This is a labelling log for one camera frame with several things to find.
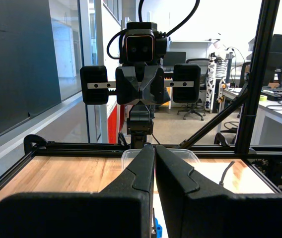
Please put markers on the white board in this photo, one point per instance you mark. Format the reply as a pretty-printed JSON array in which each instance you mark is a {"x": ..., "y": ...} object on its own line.
[{"x": 161, "y": 208}]

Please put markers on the white and red partition panel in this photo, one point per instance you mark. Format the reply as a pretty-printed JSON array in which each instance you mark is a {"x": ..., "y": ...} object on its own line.
[{"x": 112, "y": 121}]

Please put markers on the yellow drawer cabinet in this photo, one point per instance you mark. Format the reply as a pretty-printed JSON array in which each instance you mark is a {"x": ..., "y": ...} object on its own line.
[{"x": 167, "y": 105}]

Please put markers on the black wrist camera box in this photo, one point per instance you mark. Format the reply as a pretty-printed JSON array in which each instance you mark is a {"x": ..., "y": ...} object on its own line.
[{"x": 139, "y": 42}]

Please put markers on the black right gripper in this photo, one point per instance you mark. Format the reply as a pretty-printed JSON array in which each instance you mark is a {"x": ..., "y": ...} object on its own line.
[{"x": 93, "y": 85}]

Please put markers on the small dark computer monitor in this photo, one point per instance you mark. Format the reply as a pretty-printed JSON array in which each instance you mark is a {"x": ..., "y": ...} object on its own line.
[{"x": 174, "y": 59}]

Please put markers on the black corner bracket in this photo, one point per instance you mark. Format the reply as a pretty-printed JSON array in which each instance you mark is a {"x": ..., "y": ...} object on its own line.
[
  {"x": 33, "y": 142},
  {"x": 221, "y": 140}
]

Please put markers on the white lattice stand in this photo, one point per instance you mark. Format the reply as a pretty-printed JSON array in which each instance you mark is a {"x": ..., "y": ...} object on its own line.
[{"x": 211, "y": 79}]

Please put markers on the blue plastic part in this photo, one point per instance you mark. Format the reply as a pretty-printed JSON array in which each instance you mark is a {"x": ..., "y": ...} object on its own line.
[{"x": 158, "y": 229}]

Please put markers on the clear plastic tub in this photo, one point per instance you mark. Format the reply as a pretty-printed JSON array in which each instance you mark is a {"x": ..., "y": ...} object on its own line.
[{"x": 128, "y": 158}]

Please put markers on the black frame upright post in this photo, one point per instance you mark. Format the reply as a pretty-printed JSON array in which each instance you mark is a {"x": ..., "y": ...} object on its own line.
[{"x": 257, "y": 74}]

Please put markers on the black frame diagonal brace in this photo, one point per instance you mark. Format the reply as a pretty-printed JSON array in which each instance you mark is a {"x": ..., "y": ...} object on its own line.
[{"x": 213, "y": 124}]

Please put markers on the black office chair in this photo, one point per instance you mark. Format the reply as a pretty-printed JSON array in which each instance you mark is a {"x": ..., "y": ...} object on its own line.
[{"x": 193, "y": 109}]

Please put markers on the white desk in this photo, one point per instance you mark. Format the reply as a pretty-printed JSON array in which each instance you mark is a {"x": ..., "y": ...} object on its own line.
[{"x": 275, "y": 116}]

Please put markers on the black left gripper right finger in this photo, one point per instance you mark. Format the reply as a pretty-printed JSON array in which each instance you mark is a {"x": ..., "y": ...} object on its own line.
[{"x": 218, "y": 215}]

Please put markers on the green tape roll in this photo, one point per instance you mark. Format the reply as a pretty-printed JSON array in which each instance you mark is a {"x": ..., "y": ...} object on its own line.
[{"x": 263, "y": 98}]

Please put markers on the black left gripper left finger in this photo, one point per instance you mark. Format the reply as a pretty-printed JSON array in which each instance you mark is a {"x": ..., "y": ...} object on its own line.
[{"x": 81, "y": 213}]

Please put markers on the black controller box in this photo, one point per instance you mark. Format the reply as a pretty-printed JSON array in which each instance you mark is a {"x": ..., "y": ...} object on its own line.
[{"x": 280, "y": 173}]

